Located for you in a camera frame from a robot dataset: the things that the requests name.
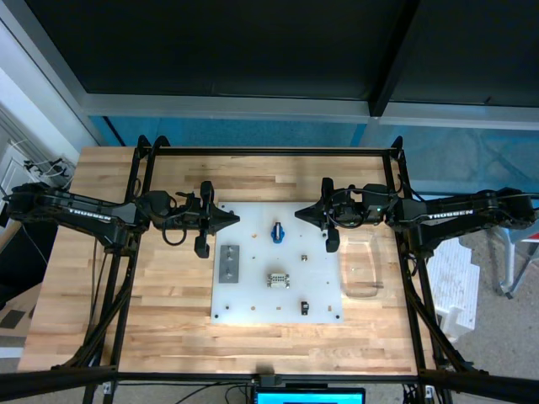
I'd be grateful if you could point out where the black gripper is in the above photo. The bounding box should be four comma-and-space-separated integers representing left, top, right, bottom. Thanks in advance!
294, 176, 366, 254
168, 180, 241, 258

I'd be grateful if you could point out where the blue connector with silver clip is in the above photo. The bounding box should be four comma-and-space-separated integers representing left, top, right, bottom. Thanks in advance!
269, 221, 288, 246

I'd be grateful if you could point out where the beige connector base socket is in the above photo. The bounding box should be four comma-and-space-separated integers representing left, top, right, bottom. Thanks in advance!
266, 271, 293, 292

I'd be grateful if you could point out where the grey metal plate with pegs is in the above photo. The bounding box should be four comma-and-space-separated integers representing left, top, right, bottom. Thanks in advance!
217, 243, 242, 284

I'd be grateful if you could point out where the clear plastic tub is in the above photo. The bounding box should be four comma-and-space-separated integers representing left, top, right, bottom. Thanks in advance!
339, 234, 387, 301

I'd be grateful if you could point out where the white task board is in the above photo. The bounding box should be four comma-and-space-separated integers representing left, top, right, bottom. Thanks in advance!
209, 200, 344, 325

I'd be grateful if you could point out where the white foam packing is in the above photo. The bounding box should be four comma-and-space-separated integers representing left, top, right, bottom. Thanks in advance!
424, 234, 482, 343

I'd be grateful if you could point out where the blue laptop screen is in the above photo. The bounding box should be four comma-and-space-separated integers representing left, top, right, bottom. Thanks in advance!
251, 386, 366, 404

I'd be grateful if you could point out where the grey metal stand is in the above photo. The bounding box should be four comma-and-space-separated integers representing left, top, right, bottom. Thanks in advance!
475, 205, 539, 300

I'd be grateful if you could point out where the tan cardboard box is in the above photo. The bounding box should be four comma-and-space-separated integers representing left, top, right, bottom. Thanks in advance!
0, 282, 43, 338

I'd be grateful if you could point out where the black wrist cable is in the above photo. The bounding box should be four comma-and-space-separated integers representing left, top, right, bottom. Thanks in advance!
330, 183, 367, 231
161, 217, 189, 247

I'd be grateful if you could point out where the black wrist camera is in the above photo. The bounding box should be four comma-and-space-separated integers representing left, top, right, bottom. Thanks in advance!
336, 196, 363, 226
179, 198, 203, 226

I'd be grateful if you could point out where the black table camera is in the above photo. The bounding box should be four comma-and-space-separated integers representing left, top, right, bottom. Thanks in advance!
251, 364, 282, 386

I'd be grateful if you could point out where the black wall pillar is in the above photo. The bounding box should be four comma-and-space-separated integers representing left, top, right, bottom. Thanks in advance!
368, 0, 423, 118

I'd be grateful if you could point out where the black white cable bundle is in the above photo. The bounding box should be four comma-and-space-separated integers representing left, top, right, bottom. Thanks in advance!
23, 157, 71, 178

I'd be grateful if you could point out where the black aluminium frame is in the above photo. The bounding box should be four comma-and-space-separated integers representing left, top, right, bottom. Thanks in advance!
0, 134, 494, 404

